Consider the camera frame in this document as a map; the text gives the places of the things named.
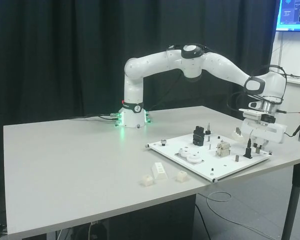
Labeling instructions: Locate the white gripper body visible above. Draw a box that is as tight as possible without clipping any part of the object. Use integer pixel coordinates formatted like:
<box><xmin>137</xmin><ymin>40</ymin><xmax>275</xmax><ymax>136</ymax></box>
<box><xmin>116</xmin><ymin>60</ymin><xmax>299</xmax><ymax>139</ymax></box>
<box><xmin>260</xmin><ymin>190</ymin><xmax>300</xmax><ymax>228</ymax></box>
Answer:
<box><xmin>241</xmin><ymin>119</ymin><xmax>288</xmax><ymax>145</ymax></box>

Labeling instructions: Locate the white wedge peg holder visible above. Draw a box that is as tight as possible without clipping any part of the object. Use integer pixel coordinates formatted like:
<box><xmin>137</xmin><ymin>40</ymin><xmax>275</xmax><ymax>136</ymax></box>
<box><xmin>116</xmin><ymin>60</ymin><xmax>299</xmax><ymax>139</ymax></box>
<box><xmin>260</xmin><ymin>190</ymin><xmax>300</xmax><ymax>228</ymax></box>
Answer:
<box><xmin>151</xmin><ymin>161</ymin><xmax>169</xmax><ymax>180</ymax></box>

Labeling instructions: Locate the metal connector block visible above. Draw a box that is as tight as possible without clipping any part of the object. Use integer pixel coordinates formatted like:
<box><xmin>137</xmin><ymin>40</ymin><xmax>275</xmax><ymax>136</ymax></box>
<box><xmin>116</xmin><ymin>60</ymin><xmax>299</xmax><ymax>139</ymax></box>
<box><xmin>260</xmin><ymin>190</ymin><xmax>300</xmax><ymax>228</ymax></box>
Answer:
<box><xmin>215</xmin><ymin>141</ymin><xmax>231</xmax><ymax>159</ymax></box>

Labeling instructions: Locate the white task board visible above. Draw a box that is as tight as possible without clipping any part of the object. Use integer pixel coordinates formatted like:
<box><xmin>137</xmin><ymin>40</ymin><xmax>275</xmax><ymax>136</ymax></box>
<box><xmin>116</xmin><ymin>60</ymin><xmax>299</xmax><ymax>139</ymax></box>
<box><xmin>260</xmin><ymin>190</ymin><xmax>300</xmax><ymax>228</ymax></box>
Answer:
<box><xmin>144</xmin><ymin>127</ymin><xmax>273</xmax><ymax>185</ymax></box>

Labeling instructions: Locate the white cabinet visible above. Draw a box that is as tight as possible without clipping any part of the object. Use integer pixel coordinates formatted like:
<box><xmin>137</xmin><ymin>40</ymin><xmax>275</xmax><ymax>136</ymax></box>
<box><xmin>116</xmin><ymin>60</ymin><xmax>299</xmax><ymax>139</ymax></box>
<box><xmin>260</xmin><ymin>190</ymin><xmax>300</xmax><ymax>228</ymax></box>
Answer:
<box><xmin>254</xmin><ymin>73</ymin><xmax>300</xmax><ymax>145</ymax></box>

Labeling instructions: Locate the dark table leg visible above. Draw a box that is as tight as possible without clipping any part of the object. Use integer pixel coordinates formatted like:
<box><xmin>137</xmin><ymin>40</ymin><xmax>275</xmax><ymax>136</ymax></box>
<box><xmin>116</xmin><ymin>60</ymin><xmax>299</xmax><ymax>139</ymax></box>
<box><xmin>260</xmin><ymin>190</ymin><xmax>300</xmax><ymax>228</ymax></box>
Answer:
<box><xmin>281</xmin><ymin>159</ymin><xmax>300</xmax><ymax>240</ymax></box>

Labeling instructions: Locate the black D-SUB plug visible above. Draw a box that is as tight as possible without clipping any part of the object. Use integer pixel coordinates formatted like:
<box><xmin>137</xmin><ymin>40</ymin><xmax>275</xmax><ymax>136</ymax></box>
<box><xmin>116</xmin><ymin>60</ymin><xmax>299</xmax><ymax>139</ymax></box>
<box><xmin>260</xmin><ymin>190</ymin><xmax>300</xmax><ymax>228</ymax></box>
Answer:
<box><xmin>192</xmin><ymin>125</ymin><xmax>206</xmax><ymax>147</ymax></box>

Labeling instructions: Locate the white large gear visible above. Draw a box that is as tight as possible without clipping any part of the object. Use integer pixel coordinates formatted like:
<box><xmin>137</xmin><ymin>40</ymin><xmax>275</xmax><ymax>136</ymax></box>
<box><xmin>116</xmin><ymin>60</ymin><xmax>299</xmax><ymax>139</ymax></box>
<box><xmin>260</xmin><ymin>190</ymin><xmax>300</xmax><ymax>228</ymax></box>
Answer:
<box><xmin>186</xmin><ymin>153</ymin><xmax>202</xmax><ymax>165</ymax></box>

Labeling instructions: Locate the small white cube holder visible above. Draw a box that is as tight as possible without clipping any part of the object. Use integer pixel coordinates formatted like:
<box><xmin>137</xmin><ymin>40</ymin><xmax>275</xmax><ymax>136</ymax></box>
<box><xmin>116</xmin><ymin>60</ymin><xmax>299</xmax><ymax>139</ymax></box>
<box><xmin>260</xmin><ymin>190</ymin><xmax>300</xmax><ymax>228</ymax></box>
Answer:
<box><xmin>176</xmin><ymin>170</ymin><xmax>190</xmax><ymax>183</ymax></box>
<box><xmin>140</xmin><ymin>174</ymin><xmax>155</xmax><ymax>187</ymax></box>

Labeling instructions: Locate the blue screen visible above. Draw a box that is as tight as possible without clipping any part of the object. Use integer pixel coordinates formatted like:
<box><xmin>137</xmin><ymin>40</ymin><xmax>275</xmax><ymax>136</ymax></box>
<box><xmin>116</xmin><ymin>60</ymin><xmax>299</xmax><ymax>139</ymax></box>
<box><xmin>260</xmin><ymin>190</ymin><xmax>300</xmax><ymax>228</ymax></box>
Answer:
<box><xmin>275</xmin><ymin>0</ymin><xmax>300</xmax><ymax>33</ymax></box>

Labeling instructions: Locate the black curtain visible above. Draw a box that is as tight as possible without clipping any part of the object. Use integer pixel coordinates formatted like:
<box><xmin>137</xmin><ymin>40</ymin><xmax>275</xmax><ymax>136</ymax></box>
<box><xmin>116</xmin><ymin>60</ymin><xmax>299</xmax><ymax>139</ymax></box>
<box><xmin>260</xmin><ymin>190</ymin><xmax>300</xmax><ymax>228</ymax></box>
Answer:
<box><xmin>0</xmin><ymin>0</ymin><xmax>282</xmax><ymax>226</ymax></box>

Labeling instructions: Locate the silver wrist ring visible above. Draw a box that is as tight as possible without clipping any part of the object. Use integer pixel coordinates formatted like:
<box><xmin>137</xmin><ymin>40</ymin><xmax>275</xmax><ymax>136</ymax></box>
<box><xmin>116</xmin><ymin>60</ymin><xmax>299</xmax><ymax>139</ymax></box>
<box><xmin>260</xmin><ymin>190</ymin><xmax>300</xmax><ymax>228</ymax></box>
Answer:
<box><xmin>261</xmin><ymin>101</ymin><xmax>277</xmax><ymax>114</ymax></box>

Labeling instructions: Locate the thin black rod on wire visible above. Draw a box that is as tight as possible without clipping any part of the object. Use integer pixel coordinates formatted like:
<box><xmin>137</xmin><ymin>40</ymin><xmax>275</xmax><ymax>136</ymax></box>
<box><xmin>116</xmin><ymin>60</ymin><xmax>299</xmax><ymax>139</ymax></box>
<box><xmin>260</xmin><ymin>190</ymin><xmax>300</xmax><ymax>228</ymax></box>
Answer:
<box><xmin>276</xmin><ymin>109</ymin><xmax>300</xmax><ymax>137</ymax></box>

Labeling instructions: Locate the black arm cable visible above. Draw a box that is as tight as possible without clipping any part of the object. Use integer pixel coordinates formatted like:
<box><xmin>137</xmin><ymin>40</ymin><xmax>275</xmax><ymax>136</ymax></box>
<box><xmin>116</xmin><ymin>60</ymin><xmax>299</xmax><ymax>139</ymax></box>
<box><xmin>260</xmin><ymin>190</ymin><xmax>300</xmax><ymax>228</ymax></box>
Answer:
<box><xmin>226</xmin><ymin>64</ymin><xmax>289</xmax><ymax>119</ymax></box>

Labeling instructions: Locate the black floor cable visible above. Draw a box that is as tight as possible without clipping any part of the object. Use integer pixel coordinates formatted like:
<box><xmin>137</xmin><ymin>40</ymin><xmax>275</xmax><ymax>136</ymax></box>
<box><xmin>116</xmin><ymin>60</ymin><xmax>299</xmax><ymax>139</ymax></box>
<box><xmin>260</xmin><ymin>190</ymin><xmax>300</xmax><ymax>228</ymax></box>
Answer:
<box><xmin>194</xmin><ymin>203</ymin><xmax>214</xmax><ymax>240</ymax></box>

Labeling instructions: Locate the black base cable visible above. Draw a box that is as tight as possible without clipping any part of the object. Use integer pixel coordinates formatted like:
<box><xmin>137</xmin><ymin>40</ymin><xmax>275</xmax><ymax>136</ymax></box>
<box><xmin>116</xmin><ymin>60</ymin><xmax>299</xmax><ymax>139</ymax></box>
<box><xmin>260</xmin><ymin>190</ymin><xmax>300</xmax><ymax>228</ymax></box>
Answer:
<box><xmin>73</xmin><ymin>113</ymin><xmax>121</xmax><ymax>122</ymax></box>

